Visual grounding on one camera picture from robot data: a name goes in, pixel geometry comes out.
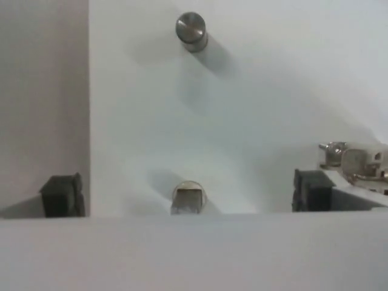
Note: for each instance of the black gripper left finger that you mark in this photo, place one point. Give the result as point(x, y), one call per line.
point(62, 197)

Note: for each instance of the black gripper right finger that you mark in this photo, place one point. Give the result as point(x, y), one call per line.
point(312, 194)

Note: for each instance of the metal square peg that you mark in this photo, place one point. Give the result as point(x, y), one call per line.
point(188, 198)

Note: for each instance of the metal round peg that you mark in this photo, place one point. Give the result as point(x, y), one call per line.
point(191, 28)

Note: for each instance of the white task board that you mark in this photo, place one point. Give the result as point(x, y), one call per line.
point(242, 106)

